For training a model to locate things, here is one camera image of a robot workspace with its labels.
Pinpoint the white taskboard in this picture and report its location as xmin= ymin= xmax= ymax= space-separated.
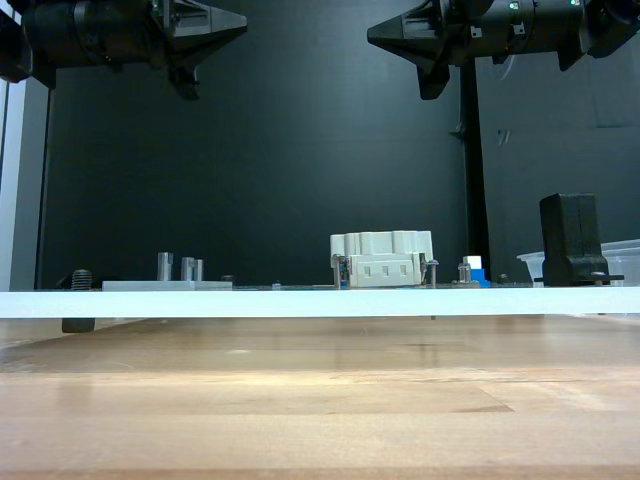
xmin=0 ymin=285 xmax=640 ymax=320

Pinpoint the grey metal plate with pins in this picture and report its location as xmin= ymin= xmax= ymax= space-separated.
xmin=102 ymin=251 xmax=234 ymax=292

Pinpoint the black socket mount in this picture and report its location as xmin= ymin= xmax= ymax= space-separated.
xmin=533 ymin=192 xmax=626 ymax=287

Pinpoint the small white blue connector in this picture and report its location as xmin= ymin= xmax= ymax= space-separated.
xmin=458 ymin=254 xmax=487 ymax=288

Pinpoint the black board foot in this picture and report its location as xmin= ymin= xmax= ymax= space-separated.
xmin=61 ymin=317 xmax=96 ymax=335

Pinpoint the beige multi-pin connector housing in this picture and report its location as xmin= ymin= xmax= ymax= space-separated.
xmin=329 ymin=229 xmax=434 ymax=289

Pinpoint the clear plastic tub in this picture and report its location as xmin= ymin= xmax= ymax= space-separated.
xmin=517 ymin=241 xmax=640 ymax=289

